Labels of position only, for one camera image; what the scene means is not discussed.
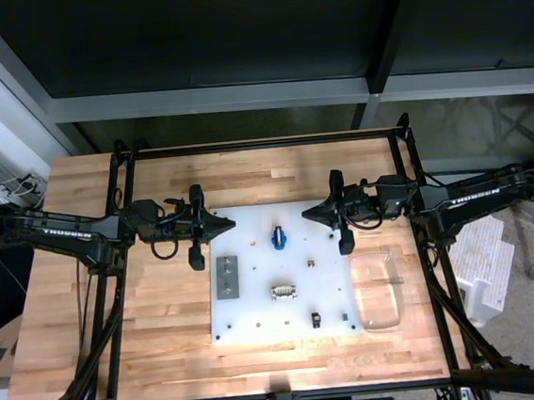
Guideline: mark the beige connector housing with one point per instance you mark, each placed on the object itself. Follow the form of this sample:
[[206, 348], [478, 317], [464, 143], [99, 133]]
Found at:
[[283, 293]]

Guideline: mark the large silver metal peg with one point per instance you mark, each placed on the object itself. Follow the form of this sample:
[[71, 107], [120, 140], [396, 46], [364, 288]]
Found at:
[[227, 287]]

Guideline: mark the silver corner bracket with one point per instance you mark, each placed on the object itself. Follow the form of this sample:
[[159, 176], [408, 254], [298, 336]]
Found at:
[[466, 393]]

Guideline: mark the white taskboard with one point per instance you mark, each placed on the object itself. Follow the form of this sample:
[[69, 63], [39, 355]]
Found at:
[[282, 312]]

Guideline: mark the white ribbed plastic block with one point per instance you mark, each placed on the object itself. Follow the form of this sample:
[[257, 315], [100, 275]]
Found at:
[[484, 269]]

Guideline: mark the grey metal plate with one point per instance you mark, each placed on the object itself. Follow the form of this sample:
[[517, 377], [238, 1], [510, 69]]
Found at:
[[227, 279]]

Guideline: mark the clear plastic tub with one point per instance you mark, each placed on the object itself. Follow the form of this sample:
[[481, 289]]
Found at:
[[376, 303]]

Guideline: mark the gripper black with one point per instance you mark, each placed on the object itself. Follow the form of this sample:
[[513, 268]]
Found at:
[[179, 225], [357, 205]]

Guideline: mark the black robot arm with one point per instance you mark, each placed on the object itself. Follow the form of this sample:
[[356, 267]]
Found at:
[[61, 227], [474, 194]]

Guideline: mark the grey metal enclosure frame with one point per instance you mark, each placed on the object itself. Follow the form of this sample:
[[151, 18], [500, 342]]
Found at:
[[191, 101]]

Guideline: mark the blue mount with plug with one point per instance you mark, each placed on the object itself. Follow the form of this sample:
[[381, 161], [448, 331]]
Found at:
[[279, 239]]

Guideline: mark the black table-level camera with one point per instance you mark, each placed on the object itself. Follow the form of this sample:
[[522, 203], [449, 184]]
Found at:
[[285, 399]]

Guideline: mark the black plastic clamp block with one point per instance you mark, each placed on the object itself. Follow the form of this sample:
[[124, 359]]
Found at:
[[316, 319]]

